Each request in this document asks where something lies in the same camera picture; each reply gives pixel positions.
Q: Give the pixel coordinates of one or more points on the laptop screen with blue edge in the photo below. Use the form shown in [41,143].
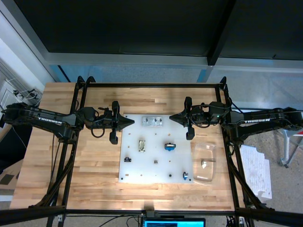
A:
[172,223]

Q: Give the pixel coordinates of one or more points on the silver mounting block with posts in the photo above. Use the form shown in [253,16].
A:
[152,121]

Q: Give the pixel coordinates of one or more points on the grey metal chair frame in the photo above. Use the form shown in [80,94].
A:
[287,151]

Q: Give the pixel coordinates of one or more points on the brown cardboard box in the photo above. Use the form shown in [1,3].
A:
[9,170]

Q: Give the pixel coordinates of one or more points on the white taskboard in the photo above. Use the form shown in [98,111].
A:
[146,165]

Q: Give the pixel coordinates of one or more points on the black vertical wall post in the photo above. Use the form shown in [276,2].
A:
[220,35]

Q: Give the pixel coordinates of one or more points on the black plastic bracket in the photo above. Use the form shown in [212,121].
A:
[127,159]

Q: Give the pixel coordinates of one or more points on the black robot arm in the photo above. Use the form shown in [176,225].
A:
[47,118]
[256,121]

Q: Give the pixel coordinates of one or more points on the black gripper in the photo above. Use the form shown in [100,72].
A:
[113,138]
[190,134]

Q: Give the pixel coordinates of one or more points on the clear plastic tub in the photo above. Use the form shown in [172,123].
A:
[198,175]

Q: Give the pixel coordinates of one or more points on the black aluminium frame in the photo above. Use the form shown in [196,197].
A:
[151,85]

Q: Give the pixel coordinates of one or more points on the white foam packing block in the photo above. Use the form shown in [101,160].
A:
[256,170]

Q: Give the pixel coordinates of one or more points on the black table-level camera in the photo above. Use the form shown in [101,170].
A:
[149,213]

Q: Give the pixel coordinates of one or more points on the blue black D-sub socket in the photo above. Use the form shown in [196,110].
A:
[170,146]

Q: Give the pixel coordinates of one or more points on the small blue RJ45 socket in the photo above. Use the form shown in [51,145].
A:
[185,176]

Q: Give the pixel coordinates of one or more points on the beige multi-pin connector housing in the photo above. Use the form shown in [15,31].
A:
[141,145]

